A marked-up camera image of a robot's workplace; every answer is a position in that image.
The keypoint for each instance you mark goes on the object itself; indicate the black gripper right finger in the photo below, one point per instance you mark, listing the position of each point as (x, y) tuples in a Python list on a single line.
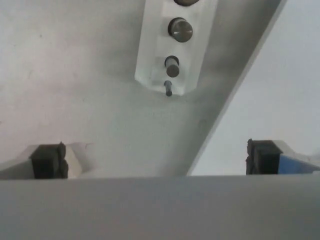
[(262, 160)]

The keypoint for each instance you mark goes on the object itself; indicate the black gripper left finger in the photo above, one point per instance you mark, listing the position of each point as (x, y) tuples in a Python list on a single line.
[(47, 162)]

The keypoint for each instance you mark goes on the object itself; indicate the thin metal round peg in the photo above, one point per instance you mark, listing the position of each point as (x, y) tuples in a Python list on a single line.
[(168, 90)]

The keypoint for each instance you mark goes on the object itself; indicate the small metal round peg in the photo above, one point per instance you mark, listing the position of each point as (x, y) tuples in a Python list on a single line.
[(172, 70)]

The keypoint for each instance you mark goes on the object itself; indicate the white round peg holder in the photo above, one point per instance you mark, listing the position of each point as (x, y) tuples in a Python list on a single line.
[(150, 62)]

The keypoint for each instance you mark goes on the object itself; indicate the large metal round peg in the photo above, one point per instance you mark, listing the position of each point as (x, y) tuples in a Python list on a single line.
[(181, 31)]

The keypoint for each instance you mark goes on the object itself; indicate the largest metal round peg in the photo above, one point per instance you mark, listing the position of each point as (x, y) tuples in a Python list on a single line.
[(186, 2)]

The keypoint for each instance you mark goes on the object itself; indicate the small white empty holder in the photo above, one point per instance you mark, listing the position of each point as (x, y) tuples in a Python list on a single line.
[(80, 160)]

